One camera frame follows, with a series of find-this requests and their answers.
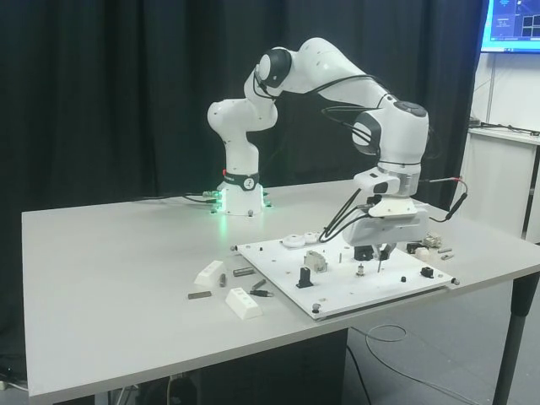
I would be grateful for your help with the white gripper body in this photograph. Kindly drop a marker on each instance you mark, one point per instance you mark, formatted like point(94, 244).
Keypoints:
point(392, 230)

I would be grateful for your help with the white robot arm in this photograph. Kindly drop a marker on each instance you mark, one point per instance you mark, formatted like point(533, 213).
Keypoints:
point(329, 71)

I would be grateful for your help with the small metal peg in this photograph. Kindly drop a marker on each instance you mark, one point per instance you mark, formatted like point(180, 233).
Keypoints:
point(261, 283)
point(222, 280)

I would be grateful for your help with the dark metal round peg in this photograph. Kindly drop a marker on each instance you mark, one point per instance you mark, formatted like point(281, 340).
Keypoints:
point(246, 271)

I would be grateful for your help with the white peg holder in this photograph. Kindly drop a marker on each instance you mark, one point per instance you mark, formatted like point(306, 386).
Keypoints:
point(244, 303)
point(207, 273)

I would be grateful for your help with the metal square peg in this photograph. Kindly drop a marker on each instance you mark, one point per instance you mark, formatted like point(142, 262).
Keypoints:
point(198, 295)

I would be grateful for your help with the black small plug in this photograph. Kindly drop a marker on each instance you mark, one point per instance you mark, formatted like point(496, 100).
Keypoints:
point(412, 246)

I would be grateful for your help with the small white holder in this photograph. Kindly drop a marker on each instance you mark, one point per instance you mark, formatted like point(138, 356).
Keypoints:
point(423, 252)

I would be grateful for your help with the white task board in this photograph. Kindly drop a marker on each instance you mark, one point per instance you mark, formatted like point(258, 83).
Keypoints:
point(350, 291)

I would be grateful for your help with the grey D-SUB plug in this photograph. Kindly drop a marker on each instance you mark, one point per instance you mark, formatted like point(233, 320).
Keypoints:
point(433, 238)

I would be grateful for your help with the white medium gear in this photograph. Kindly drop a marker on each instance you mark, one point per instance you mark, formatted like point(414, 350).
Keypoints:
point(310, 237)

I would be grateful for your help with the metal pegs pair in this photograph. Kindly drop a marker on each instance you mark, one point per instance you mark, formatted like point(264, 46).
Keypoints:
point(446, 254)

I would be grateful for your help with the white large gear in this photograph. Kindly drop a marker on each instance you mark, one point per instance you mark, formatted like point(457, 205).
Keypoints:
point(293, 242)

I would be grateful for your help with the white cabinet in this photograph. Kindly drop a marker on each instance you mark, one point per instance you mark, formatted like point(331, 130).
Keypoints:
point(502, 181)

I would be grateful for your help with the black table leg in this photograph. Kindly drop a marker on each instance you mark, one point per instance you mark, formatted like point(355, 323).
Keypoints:
point(512, 337)

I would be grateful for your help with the dark box under table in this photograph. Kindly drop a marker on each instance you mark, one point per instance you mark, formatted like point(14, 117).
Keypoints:
point(190, 367)

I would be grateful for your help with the blue screen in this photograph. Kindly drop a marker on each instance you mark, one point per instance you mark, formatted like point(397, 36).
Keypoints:
point(512, 25)

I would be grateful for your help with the black curtains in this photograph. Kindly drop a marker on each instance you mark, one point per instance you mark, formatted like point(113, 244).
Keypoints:
point(105, 84)

